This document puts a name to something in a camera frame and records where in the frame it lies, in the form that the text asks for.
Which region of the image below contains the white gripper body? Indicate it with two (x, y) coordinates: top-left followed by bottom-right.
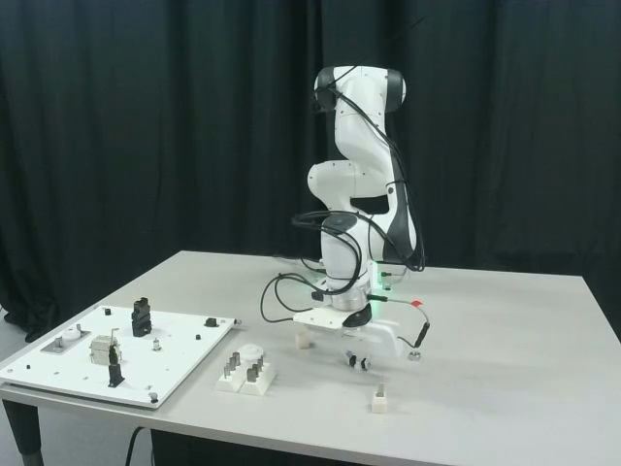
(335, 318), (408, 359)

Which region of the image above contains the flat white mounting plate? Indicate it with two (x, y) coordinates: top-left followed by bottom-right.
(293, 310), (358, 333)

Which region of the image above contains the white square peg holder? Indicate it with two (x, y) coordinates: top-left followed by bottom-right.
(241, 371), (278, 396)

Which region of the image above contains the white task board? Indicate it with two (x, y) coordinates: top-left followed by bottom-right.
(0, 304), (243, 412)

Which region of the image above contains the black D-SUB plug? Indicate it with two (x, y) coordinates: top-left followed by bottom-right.
(130, 299), (152, 337)

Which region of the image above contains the grey waterproof plug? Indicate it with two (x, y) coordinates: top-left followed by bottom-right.
(89, 335), (114, 364)

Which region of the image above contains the black curtain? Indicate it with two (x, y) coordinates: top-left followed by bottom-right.
(0, 0), (621, 344)

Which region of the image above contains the dark grey table leg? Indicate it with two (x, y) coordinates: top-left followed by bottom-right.
(0, 397), (43, 466)

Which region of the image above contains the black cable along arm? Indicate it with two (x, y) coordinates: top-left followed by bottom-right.
(312, 67), (428, 273)

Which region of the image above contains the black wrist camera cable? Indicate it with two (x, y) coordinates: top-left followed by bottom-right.
(261, 274), (336, 324)

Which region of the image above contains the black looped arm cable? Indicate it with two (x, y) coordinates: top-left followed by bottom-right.
(290, 209), (375, 273)

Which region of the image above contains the black cable under table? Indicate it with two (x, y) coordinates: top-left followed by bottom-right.
(124, 426), (156, 466)

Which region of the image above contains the black USB plug with cable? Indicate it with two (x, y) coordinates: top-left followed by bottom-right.
(106, 327), (126, 389)

